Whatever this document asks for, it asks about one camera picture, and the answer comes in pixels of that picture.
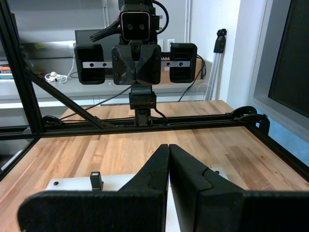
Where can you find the white board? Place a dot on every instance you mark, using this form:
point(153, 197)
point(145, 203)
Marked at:
point(72, 184)

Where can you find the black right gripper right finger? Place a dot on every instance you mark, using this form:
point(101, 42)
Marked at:
point(229, 212)

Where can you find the grey desk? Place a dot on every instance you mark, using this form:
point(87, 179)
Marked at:
point(96, 90)

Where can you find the black monitor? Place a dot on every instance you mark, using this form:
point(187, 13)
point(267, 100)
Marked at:
point(84, 36)

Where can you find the stack of books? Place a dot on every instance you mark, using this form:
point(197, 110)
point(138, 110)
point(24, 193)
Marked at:
point(6, 71)

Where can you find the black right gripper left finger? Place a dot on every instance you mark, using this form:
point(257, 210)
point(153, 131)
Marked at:
point(96, 212)

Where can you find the silver tripod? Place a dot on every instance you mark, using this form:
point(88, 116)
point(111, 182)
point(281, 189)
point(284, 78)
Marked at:
point(220, 43)

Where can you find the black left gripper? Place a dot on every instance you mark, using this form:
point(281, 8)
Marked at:
point(89, 53)

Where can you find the black aluminium frame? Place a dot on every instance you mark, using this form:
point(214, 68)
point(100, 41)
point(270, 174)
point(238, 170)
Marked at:
point(193, 121)

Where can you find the white wall outlet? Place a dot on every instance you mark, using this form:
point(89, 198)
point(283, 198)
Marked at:
point(160, 46)
point(171, 44)

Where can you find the black Trossen left robot arm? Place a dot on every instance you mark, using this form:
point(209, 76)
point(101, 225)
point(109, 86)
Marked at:
point(142, 104)

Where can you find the black USB socket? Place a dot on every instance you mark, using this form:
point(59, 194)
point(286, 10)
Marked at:
point(96, 180)

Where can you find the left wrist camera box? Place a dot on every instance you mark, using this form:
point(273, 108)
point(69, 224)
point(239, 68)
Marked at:
point(135, 33)

